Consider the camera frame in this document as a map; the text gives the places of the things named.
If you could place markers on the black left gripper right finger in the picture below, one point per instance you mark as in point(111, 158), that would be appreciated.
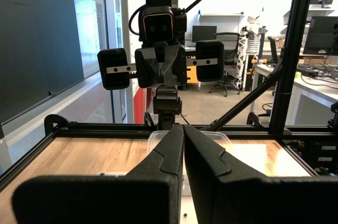
point(264, 203)

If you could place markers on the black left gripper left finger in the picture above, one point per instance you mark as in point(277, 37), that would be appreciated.
point(105, 200)

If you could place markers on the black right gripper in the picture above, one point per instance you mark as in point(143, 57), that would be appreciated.
point(113, 60)

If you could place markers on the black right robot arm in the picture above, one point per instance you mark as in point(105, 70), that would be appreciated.
point(167, 105)

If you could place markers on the orange drawer cabinet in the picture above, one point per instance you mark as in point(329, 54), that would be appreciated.
point(193, 73)

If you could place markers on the red panel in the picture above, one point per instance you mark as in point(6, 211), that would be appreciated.
point(140, 105)

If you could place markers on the small black desk monitor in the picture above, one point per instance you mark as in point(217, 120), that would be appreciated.
point(203, 33)

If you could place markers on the black controller box with labels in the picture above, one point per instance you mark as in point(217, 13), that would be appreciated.
point(303, 155)

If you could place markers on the black mesh office chair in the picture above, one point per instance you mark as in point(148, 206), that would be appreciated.
point(232, 47)

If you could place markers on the white desk hutch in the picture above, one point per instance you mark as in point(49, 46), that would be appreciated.
point(224, 22)

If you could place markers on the clear plastic tub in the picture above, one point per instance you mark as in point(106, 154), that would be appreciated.
point(153, 139)

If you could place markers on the white lattice stand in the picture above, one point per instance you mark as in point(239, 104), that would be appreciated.
point(244, 60)

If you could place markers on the grey window ledge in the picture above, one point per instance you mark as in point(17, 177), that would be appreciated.
point(66, 93)

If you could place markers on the dark office chair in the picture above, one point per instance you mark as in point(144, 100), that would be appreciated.
point(273, 49)

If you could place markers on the white office desk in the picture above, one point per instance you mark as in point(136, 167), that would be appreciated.
point(317, 90)

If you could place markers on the large black monitor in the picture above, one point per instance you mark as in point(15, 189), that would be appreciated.
point(322, 36)

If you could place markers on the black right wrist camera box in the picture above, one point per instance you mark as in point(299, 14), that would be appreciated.
point(158, 26)

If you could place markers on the black metal table frame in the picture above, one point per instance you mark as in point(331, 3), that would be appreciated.
point(293, 49)

